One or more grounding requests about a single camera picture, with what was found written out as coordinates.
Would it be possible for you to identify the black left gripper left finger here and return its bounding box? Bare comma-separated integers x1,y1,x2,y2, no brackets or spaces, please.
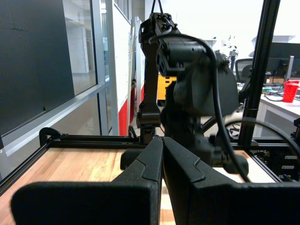
10,136,164,225

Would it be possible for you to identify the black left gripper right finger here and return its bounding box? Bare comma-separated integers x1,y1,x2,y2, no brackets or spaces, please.
163,137,300,225

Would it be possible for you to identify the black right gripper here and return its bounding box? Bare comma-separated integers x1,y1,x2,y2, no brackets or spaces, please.
120,112,249,175

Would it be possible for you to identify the white office desk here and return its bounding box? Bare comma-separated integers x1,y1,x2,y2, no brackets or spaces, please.
236,84,300,139

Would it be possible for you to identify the black office chair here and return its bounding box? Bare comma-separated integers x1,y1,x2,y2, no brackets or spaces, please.
234,58,254,83

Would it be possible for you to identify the red cup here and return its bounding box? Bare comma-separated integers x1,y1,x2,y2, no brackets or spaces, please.
282,79,300,103

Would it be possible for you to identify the white and red partition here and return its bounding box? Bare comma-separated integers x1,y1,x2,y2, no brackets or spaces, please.
112,0,147,136

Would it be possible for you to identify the dark computer monitor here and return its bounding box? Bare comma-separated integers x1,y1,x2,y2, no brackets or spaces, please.
267,42,300,79

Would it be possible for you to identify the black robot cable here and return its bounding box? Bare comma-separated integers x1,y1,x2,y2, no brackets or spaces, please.
225,119,300,162
149,34,251,183

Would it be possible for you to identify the black metal frame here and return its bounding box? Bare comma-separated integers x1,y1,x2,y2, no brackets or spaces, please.
0,0,300,195

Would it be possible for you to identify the grey aluminium window frame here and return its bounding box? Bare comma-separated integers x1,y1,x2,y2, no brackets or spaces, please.
0,0,118,179

